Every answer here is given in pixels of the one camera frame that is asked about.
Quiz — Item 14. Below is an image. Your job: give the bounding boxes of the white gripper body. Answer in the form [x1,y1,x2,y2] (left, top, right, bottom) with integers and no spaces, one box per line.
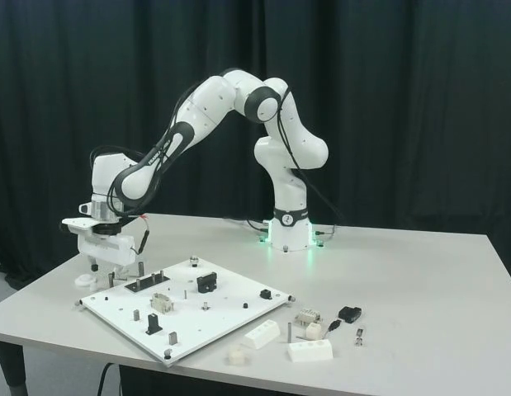
[76,230,138,266]

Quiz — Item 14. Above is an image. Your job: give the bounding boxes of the white peg holder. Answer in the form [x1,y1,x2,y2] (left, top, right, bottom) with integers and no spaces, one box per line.
[286,338,335,365]
[243,318,279,349]

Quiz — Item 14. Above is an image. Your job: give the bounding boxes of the black rod with red tag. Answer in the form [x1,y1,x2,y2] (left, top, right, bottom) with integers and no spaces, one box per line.
[130,213,152,253]

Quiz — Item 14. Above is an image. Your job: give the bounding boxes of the white task board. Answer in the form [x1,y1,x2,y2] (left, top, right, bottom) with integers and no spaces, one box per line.
[75,256,296,366]

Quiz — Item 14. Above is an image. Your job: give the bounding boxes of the black table leg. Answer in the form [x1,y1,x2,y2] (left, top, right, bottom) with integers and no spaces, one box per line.
[0,339,26,396]

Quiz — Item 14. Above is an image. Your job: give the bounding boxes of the beige waterproof plug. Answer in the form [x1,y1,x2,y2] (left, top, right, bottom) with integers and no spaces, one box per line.
[295,309,319,329]

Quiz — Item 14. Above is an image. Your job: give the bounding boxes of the black D-SUB plug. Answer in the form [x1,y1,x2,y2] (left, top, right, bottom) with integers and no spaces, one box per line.
[338,305,363,323]

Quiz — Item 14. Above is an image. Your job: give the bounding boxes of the black curtain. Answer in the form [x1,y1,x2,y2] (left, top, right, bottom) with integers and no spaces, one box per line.
[0,0,511,274]

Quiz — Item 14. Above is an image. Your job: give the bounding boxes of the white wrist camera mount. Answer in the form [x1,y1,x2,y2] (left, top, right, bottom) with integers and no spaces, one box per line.
[61,200,123,232]

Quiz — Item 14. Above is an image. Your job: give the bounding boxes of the black cable under table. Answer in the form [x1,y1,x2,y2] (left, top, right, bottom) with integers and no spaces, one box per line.
[99,361,121,396]

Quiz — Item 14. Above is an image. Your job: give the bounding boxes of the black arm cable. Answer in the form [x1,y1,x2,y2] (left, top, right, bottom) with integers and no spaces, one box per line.
[88,80,343,224]

